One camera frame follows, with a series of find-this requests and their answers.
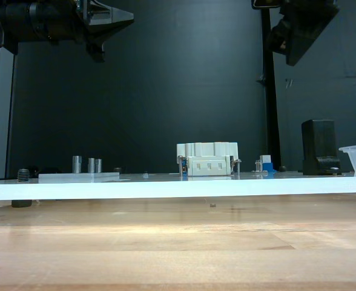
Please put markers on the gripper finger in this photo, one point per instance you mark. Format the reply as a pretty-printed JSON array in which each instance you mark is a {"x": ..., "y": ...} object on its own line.
[
  {"x": 108, "y": 30},
  {"x": 120, "y": 14},
  {"x": 278, "y": 36},
  {"x": 302, "y": 33}
]

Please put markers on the short steel bar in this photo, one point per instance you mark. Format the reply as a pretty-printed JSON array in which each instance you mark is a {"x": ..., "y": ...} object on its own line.
[
  {"x": 76, "y": 165},
  {"x": 98, "y": 166},
  {"x": 91, "y": 166}
]

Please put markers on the white taskboard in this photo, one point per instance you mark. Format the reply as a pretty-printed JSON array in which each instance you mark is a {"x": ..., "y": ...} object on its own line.
[{"x": 166, "y": 191}]

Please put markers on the black block holder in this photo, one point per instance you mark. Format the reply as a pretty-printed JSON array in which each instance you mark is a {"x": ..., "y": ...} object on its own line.
[{"x": 318, "y": 145}]

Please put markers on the black screw head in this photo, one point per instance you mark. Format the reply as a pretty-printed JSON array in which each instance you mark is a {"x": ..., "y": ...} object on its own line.
[
  {"x": 117, "y": 170},
  {"x": 283, "y": 168}
]

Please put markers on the grey metal plate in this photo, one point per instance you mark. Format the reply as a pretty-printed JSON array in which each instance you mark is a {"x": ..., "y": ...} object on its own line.
[{"x": 66, "y": 178}]

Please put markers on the small blue white socket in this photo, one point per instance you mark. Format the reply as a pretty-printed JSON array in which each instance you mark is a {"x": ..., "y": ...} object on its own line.
[{"x": 268, "y": 168}]

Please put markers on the small clear stud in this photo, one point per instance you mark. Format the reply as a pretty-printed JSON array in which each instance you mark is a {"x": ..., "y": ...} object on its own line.
[{"x": 145, "y": 175}]

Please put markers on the silver connector screw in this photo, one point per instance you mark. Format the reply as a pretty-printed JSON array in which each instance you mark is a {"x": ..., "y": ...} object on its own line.
[{"x": 237, "y": 166}]

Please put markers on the beige connector housing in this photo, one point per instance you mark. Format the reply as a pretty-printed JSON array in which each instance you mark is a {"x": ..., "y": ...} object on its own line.
[{"x": 208, "y": 165}]

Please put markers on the black rubber foot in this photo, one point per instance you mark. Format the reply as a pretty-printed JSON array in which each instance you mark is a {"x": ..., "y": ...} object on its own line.
[{"x": 21, "y": 203}]

